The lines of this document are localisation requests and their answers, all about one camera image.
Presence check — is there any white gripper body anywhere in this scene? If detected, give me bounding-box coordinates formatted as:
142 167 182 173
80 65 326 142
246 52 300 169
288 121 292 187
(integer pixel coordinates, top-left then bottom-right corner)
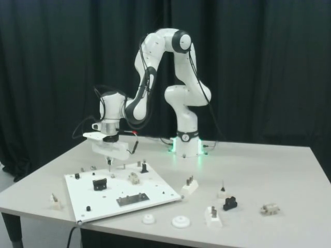
91 141 129 160

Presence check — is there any white peg holder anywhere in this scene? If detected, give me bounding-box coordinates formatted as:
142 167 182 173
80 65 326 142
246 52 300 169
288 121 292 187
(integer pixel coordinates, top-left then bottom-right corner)
180 180 199 196
205 206 223 229

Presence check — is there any flat white mounting plate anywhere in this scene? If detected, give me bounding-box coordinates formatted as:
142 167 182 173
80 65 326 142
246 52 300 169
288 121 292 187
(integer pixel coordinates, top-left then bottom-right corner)
82 132 107 142

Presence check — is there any black rod with red tag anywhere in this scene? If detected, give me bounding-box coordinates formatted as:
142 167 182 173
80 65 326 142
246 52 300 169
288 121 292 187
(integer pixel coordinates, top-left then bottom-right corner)
117 130 141 156

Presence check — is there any white task board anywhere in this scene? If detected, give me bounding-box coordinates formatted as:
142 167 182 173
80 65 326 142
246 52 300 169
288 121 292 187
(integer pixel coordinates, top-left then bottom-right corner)
63 159 182 225

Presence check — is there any white bolt holder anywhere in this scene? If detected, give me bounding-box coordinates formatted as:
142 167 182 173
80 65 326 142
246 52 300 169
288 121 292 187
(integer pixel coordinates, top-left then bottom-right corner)
49 199 64 211

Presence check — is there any white medium gear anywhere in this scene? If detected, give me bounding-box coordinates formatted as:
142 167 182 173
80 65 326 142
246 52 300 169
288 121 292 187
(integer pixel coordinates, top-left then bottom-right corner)
141 214 157 225

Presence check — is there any black cabinet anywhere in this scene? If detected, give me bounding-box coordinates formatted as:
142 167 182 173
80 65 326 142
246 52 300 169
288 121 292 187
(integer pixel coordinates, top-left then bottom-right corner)
80 224 169 248

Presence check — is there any white large gear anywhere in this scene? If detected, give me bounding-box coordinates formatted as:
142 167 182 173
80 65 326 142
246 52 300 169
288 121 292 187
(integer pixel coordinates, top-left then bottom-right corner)
171 215 191 229

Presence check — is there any black table leg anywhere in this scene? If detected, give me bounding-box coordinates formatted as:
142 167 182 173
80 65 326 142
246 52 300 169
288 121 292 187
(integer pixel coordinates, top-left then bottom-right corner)
0 211 21 248

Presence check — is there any black D-SUB plug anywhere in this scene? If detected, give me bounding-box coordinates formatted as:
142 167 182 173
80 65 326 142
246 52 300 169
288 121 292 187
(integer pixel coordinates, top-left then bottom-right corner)
222 196 238 211

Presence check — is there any silver metal plug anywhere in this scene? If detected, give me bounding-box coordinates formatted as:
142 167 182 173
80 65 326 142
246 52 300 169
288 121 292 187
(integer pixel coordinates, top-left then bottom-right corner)
260 203 280 216

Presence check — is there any black curtain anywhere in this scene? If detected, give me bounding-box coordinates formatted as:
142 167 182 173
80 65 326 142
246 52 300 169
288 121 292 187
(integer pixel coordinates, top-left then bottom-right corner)
0 0 331 181

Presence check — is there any silver flange ring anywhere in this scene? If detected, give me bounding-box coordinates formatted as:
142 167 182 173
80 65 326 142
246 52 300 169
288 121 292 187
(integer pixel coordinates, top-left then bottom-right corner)
100 121 119 137

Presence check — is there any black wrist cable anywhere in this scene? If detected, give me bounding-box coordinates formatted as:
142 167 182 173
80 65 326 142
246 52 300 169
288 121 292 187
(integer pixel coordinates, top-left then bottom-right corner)
72 116 103 142

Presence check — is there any black base cable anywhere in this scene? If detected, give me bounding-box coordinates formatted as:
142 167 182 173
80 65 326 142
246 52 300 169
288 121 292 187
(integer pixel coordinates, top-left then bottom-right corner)
159 136 177 146

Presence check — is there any black forearm cable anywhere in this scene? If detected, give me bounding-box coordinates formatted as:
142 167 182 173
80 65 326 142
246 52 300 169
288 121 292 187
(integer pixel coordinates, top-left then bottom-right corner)
94 33 157 130

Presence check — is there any black hanging cable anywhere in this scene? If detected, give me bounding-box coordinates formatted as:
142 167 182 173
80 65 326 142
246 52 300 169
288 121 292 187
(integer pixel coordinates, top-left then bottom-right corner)
67 223 81 248

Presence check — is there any black upper arm cable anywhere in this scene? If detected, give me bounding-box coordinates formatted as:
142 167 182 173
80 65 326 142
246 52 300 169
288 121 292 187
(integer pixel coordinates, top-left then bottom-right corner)
188 46 224 148

